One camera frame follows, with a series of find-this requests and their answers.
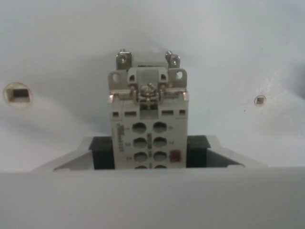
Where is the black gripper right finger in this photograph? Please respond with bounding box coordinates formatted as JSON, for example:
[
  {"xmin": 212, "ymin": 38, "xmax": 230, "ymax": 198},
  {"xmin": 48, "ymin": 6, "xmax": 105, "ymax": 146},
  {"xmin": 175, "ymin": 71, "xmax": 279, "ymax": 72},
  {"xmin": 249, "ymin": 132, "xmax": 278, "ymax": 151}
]
[{"xmin": 189, "ymin": 135, "xmax": 245, "ymax": 168}]

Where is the white task board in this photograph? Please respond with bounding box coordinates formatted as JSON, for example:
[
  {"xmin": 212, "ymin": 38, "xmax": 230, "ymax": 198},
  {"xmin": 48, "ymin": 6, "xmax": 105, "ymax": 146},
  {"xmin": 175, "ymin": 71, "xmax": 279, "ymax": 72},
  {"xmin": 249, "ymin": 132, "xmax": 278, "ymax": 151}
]
[{"xmin": 0, "ymin": 0, "xmax": 305, "ymax": 172}]

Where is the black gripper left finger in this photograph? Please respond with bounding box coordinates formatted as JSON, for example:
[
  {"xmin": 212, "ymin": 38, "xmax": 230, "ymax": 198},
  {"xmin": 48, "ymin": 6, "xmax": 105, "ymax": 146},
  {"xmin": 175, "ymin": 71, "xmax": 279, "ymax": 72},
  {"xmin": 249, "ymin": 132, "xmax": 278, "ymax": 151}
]
[{"xmin": 51, "ymin": 135, "xmax": 115, "ymax": 171}]

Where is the grey waterproof plug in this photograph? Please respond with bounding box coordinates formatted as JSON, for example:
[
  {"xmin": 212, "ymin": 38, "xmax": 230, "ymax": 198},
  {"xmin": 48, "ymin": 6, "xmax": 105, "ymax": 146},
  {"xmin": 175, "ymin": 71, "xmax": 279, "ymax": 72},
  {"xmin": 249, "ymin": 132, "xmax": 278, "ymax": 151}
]
[{"xmin": 107, "ymin": 65, "xmax": 191, "ymax": 170}]

